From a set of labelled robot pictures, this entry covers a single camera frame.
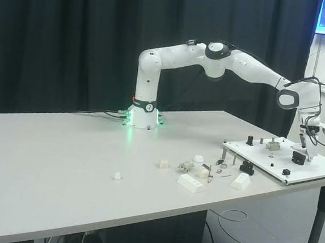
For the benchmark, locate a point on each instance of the thin metal round peg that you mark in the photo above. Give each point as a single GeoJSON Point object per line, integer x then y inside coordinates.
{"type": "Point", "coordinates": [234, 159]}

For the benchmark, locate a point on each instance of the white small gear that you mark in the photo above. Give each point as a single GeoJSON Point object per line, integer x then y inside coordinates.
{"type": "Point", "coordinates": [117, 176]}

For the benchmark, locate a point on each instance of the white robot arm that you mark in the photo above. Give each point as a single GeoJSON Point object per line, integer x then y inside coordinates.
{"type": "Point", "coordinates": [182, 53]}

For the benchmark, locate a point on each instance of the metal BNC plug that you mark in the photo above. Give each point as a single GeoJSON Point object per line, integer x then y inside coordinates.
{"type": "Point", "coordinates": [218, 170]}

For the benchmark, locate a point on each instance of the white peg holder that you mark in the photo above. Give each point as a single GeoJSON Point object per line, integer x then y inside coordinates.
{"type": "Point", "coordinates": [239, 181]}
{"type": "Point", "coordinates": [191, 184]}

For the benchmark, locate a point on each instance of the metal bolt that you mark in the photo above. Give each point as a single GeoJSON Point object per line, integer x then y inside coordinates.
{"type": "Point", "coordinates": [210, 174]}

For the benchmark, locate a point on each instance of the black and silver round plug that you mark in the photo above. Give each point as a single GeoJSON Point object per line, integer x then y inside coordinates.
{"type": "Point", "coordinates": [219, 161]}

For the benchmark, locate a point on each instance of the white task board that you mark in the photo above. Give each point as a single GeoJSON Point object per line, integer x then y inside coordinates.
{"type": "Point", "coordinates": [261, 161]}

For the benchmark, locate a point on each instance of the tall metal square peg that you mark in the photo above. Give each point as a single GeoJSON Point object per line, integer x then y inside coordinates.
{"type": "Point", "coordinates": [224, 154]}

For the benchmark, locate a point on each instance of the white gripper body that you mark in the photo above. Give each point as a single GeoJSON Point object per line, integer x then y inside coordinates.
{"type": "Point", "coordinates": [312, 143]}

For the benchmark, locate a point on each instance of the white block holder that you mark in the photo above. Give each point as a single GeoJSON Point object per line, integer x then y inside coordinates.
{"type": "Point", "coordinates": [202, 174]}

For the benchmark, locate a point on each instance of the white medium gear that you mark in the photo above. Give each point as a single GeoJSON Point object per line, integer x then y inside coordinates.
{"type": "Point", "coordinates": [197, 159]}

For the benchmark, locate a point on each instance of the thin metal pin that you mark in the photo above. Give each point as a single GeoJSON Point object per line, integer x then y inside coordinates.
{"type": "Point", "coordinates": [226, 176]}

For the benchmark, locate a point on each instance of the white cube block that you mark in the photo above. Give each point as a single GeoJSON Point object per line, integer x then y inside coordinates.
{"type": "Point", "coordinates": [163, 163]}

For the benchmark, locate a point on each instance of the black curtain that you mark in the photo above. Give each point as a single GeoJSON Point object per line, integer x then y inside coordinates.
{"type": "Point", "coordinates": [73, 34]}

